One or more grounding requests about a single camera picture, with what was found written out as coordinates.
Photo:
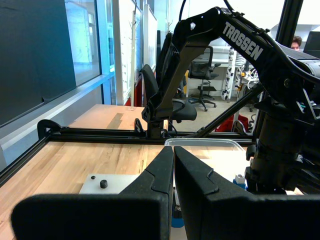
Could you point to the beige many-pin connector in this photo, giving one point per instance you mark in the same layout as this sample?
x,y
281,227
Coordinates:
x,y
176,198

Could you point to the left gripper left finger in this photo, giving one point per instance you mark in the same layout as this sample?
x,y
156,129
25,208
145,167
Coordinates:
x,y
105,217

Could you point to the red box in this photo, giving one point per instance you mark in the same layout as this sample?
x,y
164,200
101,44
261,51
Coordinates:
x,y
228,123

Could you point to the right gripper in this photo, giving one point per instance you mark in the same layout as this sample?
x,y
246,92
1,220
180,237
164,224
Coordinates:
x,y
277,175

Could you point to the black office chair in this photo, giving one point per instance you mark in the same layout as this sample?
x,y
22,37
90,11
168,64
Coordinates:
x,y
186,111
203,75

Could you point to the clear plastic container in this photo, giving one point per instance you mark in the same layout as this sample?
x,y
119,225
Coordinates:
x,y
207,143

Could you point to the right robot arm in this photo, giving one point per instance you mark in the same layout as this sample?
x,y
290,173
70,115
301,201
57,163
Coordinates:
x,y
240,42

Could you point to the white task board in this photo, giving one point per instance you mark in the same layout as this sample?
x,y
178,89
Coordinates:
x,y
117,183

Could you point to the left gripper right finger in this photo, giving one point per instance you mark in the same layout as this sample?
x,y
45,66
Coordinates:
x,y
250,217

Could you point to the blue socket block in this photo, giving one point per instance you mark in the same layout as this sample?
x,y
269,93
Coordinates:
x,y
177,222
240,186

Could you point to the person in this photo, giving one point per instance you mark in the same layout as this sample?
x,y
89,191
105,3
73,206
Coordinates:
x,y
297,43

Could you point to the black frame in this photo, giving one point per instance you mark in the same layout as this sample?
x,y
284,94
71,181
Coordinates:
x,y
100,135

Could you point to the black threaded stud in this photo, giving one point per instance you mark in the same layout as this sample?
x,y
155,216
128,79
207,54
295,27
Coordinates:
x,y
103,184

